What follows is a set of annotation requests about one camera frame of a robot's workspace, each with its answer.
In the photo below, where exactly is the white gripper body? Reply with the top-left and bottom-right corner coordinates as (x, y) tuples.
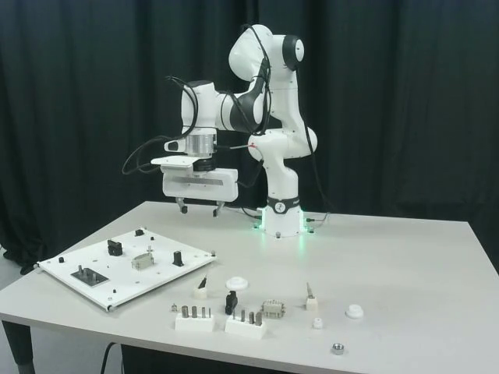
(161, 168), (240, 203)

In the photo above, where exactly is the flat white mounting plate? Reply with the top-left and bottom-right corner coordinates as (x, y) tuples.
(150, 156), (198, 171)

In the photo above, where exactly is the white large gear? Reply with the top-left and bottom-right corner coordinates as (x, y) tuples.
(226, 275), (251, 291)

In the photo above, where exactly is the white task board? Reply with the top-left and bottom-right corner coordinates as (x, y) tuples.
(36, 224), (218, 313)

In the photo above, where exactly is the black D-SUB plug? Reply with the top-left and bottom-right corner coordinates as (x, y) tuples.
(223, 291), (239, 316)

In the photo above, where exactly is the grey waterproof plug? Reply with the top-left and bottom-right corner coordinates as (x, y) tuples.
(260, 298), (288, 316)

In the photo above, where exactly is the white peg holder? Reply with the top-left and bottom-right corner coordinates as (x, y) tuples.
(225, 316), (268, 337)
(173, 312), (217, 333)

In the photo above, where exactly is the black curtain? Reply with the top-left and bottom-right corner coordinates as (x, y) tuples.
(0, 0), (499, 276)

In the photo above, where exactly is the pale grey table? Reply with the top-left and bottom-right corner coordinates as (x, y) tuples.
(0, 200), (499, 374)

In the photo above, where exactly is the white medium gear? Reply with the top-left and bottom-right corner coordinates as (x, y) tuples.
(344, 303), (366, 320)

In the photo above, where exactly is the black table leg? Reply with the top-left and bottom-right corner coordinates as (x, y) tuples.
(1, 319), (31, 374)

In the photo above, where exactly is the silver flange ring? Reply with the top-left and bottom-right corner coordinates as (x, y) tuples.
(184, 133), (218, 159)

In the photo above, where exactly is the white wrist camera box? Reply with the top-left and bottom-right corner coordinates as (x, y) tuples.
(164, 139), (189, 154)

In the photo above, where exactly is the black cable bundle at wrist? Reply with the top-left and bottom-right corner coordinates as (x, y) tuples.
(122, 76), (196, 176)

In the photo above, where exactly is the black hanging cable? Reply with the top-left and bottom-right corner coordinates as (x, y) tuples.
(306, 128), (332, 228)

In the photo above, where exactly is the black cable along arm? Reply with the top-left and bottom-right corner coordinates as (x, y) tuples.
(241, 23), (276, 136)

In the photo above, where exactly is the black cable under table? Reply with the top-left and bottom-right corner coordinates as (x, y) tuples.
(100, 340), (122, 374)

